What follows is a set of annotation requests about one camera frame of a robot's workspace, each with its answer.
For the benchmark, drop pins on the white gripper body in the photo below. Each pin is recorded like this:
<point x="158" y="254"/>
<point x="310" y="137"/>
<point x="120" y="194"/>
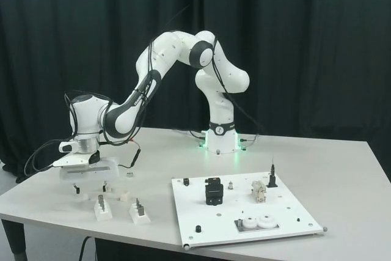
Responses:
<point x="91" y="173"/>

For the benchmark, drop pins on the white peg holder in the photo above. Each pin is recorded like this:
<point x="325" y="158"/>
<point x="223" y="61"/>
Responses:
<point x="103" y="214"/>
<point x="140" y="218"/>

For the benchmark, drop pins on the small white block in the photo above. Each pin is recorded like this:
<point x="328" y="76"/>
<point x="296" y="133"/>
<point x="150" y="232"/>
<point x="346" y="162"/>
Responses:
<point x="125" y="195"/>

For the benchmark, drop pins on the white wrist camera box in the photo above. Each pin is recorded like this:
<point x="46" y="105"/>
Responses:
<point x="66" y="147"/>

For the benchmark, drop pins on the white task board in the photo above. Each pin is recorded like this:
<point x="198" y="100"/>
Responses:
<point x="214" y="224"/>

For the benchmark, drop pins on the black connector block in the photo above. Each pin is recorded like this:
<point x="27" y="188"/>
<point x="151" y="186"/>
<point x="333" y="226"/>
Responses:
<point x="214" y="195"/>

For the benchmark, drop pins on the dark panel under table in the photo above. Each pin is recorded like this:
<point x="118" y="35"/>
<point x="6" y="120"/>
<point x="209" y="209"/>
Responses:
<point x="137" y="252"/>

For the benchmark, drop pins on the black curtain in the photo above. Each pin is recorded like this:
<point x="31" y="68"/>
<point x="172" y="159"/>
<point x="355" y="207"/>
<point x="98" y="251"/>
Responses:
<point x="91" y="28"/>

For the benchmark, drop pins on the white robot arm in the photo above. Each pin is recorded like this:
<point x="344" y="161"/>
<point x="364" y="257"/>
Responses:
<point x="162" y="56"/>

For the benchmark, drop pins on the black waterproof plug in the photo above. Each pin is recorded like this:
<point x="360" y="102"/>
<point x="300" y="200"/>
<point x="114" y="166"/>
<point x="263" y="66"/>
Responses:
<point x="271" y="180"/>

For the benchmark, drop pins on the thin black rod red tag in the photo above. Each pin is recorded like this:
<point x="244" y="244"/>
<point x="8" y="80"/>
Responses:
<point x="137" y="157"/>

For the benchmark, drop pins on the white large gear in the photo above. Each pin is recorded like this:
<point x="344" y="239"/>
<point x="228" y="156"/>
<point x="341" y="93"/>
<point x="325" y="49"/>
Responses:
<point x="266" y="222"/>

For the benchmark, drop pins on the beige D-SUB connector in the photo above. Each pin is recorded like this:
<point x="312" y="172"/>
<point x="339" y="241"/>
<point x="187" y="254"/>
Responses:
<point x="257" y="192"/>

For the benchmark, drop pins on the black table leg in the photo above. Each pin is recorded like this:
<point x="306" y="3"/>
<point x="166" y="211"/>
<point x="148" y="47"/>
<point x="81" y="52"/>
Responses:
<point x="12" y="239"/>

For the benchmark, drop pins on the flat white mounting plate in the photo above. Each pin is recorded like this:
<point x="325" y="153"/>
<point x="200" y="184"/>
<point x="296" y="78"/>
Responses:
<point x="71" y="161"/>

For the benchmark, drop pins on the metal peg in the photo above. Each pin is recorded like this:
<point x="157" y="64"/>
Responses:
<point x="137" y="203"/>
<point x="141" y="210"/>
<point x="104" y="205"/>
<point x="100" y="200"/>

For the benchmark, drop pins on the white medium gear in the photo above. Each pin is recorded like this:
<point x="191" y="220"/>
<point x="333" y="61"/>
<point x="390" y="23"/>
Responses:
<point x="250" y="223"/>

